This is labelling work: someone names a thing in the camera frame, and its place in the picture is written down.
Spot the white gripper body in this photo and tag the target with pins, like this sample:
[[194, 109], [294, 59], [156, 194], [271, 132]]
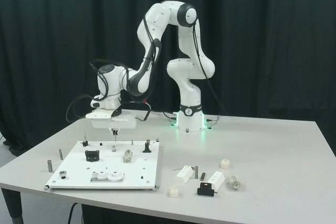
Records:
[[123, 123]]

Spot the thin metal round peg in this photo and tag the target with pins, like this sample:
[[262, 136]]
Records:
[[114, 139]]

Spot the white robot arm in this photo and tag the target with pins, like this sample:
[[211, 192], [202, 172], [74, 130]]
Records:
[[187, 95]]

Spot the thick metal round peg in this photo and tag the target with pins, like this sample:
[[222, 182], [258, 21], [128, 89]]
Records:
[[49, 166]]

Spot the white peg holder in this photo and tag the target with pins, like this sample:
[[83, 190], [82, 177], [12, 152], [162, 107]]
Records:
[[183, 174], [216, 180]]

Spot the metal square peg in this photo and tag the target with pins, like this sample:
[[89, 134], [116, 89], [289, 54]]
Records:
[[195, 172]]

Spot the small dark square peg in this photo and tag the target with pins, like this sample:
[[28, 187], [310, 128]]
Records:
[[202, 176]]

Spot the metal BNC plug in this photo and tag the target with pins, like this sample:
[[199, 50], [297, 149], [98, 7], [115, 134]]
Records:
[[113, 148]]

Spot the beige waterproof plug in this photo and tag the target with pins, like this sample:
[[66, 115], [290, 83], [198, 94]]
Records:
[[127, 155]]

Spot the black rod with red tag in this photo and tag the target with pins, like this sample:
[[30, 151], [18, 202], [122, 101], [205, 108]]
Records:
[[147, 108]]

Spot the black Ethernet plug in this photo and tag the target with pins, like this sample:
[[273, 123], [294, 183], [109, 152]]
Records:
[[84, 143]]

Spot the black D-SUB plug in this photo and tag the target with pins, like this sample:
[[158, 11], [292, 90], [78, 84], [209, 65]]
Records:
[[92, 155]]

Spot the black USB plug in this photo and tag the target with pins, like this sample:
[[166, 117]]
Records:
[[146, 148]]

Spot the white large gear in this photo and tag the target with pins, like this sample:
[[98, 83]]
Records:
[[113, 176]]

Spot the white medium gear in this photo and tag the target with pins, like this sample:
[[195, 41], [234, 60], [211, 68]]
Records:
[[102, 176]]

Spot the white small gear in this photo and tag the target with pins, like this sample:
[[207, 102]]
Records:
[[94, 175]]

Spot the white task board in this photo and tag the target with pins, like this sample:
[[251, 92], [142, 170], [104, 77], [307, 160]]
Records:
[[78, 176]]

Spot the metal bolt with knob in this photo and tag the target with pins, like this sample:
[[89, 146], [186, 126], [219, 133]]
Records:
[[62, 175]]

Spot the white cube holder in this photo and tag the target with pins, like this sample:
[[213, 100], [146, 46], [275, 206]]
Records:
[[225, 163], [175, 191]]

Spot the black plug with metal pin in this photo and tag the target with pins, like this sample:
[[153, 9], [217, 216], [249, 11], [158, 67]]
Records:
[[204, 188]]

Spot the black curtain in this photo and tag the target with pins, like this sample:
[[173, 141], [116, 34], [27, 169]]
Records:
[[52, 37]]

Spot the clear Ethernet plug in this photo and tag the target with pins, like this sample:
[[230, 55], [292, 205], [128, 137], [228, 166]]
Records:
[[234, 182]]

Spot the grey table leg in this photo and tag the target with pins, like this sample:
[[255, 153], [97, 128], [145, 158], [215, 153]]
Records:
[[10, 205]]

